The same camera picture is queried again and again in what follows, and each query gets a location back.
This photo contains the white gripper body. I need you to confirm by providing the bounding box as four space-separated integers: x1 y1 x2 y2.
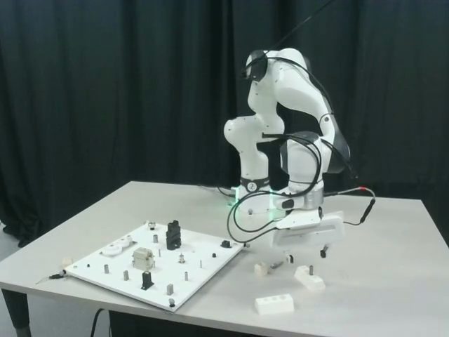
271 214 347 251

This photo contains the white sloped peg holder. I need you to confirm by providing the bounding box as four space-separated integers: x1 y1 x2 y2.
293 265 327 292

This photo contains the white holder with three holes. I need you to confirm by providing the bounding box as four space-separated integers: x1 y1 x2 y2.
253 293 295 315

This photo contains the white task board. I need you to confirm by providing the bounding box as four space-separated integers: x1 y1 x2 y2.
65 220 251 312

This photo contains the black D-SUB plug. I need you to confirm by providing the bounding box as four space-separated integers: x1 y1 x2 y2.
164 220 182 251

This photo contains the white large gear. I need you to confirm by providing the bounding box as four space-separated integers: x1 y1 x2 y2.
102 243 123 258

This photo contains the dark table leg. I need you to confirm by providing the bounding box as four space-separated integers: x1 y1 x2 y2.
1 289 29 337

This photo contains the black curtain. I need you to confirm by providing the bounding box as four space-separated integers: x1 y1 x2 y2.
0 0 449 249

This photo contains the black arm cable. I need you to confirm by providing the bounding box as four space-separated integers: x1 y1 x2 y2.
226 0 359 244

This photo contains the black base cable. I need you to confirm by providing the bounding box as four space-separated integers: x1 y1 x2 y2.
215 185 243 198

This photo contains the black cable under table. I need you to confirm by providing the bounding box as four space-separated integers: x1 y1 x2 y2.
91 308 111 337

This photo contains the small plug with short cable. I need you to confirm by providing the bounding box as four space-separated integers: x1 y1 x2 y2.
36 269 69 286

